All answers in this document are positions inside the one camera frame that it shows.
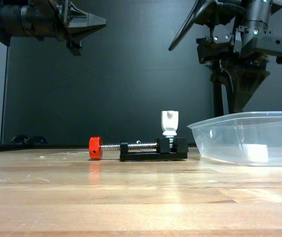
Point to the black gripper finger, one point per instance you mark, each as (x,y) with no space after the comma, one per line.
(81,21)
(247,84)

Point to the white power plug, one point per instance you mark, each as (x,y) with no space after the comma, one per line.
(169,122)

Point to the clear plastic tub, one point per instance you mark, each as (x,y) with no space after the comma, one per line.
(229,138)

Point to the black clamp with red knob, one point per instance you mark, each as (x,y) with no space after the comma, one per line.
(153,156)

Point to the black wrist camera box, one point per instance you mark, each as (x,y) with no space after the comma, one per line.
(211,53)

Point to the black rounded corner bracket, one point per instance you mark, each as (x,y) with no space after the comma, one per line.
(36,140)

